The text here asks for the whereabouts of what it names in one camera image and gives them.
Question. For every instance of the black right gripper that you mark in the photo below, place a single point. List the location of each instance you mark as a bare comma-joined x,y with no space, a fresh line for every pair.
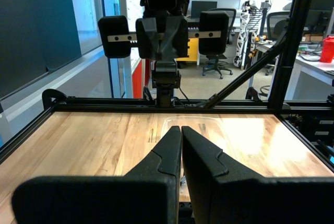
114,25

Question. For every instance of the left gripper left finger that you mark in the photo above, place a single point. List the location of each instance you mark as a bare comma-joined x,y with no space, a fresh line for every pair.
104,200

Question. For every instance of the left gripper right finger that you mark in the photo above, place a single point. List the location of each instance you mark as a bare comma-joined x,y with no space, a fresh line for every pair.
261,200

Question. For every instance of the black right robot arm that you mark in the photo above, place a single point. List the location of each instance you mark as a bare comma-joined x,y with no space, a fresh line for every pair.
167,77

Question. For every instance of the clear plastic container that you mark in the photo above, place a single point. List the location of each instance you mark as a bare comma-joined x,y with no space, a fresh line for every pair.
206,127

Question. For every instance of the red plastic container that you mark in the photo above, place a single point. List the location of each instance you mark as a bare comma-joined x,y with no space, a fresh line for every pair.
327,51

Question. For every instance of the yellow drawer cabinet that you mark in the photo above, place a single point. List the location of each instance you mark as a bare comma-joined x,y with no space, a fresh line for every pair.
193,51

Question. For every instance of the black computer monitor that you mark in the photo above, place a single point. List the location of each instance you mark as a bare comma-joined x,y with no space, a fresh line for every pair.
203,10
315,20

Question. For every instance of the black office chair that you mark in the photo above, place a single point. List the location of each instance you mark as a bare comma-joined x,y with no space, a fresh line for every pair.
217,64

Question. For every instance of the white lattice structure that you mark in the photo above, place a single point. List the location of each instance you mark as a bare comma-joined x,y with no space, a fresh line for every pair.
245,38

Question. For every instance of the grey mesh office chair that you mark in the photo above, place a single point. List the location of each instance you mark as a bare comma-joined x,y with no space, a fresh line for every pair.
278,25

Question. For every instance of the white work desk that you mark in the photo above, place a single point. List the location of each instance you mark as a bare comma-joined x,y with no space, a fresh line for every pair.
310,64

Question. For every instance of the black aluminium table frame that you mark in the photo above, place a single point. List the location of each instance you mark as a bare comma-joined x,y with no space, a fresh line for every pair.
104,102

